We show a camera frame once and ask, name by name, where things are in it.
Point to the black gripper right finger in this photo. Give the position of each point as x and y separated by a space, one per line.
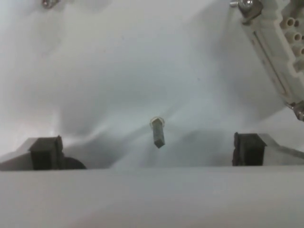
249 149

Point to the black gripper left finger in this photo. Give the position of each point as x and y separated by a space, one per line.
45 154

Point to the small metal square peg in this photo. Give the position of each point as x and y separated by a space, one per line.
158 135

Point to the white task board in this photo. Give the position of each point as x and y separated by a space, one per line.
118 71

